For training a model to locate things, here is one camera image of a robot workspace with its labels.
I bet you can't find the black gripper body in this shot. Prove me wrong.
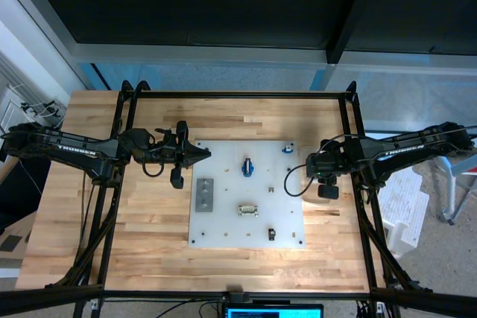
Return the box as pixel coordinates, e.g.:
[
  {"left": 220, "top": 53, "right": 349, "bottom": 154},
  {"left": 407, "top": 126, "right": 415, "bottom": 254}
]
[
  {"left": 316, "top": 178, "right": 340, "bottom": 200},
  {"left": 169, "top": 120, "right": 189, "bottom": 190}
]

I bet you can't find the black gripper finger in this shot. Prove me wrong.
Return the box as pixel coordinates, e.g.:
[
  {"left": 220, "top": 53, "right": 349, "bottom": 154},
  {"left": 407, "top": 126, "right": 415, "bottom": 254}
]
[
  {"left": 187, "top": 141, "right": 212, "bottom": 156},
  {"left": 187, "top": 153, "right": 212, "bottom": 169}
]

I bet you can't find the grey metal plate with pegs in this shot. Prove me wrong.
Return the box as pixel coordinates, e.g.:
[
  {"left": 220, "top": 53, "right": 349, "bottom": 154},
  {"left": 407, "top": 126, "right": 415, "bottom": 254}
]
[{"left": 196, "top": 177, "right": 215, "bottom": 214}]

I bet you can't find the white task board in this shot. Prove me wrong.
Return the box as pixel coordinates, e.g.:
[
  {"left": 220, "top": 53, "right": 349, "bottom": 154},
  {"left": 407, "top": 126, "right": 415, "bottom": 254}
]
[{"left": 187, "top": 139, "right": 308, "bottom": 250}]

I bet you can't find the laptop screen with blue edge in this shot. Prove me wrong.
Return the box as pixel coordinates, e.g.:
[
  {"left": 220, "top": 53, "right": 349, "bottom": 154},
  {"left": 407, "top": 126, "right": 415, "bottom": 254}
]
[{"left": 222, "top": 303, "right": 325, "bottom": 318}]

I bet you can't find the chair with metal legs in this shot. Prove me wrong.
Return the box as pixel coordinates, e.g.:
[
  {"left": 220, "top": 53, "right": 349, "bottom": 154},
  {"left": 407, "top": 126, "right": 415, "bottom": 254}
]
[{"left": 435, "top": 156, "right": 477, "bottom": 226}]

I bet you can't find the cardboard box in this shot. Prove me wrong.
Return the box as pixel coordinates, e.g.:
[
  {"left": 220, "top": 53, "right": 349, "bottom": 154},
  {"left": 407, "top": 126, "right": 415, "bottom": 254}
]
[{"left": 0, "top": 209, "right": 39, "bottom": 259}]

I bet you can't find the black looping cable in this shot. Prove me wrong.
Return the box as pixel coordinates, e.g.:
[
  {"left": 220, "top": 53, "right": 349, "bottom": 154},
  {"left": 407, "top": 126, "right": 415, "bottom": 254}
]
[
  {"left": 142, "top": 159, "right": 165, "bottom": 179},
  {"left": 283, "top": 163, "right": 318, "bottom": 197}
]

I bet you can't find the blue connector mount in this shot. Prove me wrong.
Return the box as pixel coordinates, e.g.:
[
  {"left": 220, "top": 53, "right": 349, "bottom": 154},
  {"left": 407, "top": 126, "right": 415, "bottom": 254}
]
[{"left": 240, "top": 156, "right": 256, "bottom": 177}]

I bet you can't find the black table frame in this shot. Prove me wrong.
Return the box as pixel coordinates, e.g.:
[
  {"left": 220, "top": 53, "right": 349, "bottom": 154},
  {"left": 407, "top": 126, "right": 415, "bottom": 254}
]
[{"left": 0, "top": 79, "right": 477, "bottom": 318}]

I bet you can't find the black and white cable bundle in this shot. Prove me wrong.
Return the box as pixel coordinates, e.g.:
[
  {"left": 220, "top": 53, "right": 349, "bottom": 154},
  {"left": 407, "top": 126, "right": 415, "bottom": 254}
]
[{"left": 19, "top": 98, "right": 64, "bottom": 120}]

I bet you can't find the black table-level camera box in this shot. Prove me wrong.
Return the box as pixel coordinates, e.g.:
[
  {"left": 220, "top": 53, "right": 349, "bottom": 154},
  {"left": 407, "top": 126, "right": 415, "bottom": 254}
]
[{"left": 227, "top": 285, "right": 250, "bottom": 303}]

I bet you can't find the black vertical post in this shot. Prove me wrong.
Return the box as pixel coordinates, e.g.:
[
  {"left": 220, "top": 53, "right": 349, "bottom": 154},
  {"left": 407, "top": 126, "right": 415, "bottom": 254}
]
[{"left": 326, "top": 0, "right": 373, "bottom": 65}]

